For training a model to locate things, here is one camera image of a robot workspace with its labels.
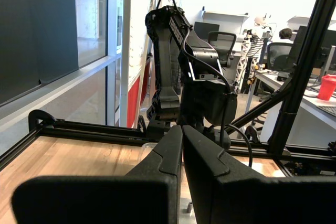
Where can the red plastic cup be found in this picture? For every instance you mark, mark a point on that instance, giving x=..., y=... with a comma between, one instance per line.
x=326, y=87

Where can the black office chair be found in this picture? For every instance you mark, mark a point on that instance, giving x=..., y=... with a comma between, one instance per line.
x=279, y=56
x=221, y=35

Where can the white and red partition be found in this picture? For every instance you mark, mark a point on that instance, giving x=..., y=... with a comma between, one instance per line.
x=136, y=51

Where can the clear plastic tub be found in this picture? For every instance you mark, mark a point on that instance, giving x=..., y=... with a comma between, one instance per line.
x=147, y=146

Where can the black computer monitor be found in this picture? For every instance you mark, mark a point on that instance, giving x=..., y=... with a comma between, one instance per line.
x=204, y=31

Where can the small metal peg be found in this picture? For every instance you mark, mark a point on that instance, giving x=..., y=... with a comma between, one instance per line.
x=189, y=207

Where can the black keyboard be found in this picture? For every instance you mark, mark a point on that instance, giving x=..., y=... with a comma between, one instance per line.
x=328, y=110

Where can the white office desk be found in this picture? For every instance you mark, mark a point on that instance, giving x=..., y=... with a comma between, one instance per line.
x=302, y=129

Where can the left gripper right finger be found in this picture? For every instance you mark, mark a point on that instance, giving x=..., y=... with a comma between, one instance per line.
x=262, y=200

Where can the grey aluminium plate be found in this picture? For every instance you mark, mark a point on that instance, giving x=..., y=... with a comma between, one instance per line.
x=187, y=218

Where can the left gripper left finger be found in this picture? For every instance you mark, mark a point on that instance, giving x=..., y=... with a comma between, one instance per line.
x=105, y=200

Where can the white lattice figure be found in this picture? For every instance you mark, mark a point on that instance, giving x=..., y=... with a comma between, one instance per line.
x=258, y=35

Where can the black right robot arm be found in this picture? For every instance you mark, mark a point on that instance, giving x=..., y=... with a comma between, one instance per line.
x=162, y=64

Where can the person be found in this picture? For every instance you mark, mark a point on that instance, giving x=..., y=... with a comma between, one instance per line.
x=285, y=33

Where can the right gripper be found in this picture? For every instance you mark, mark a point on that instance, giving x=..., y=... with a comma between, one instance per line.
x=210, y=103

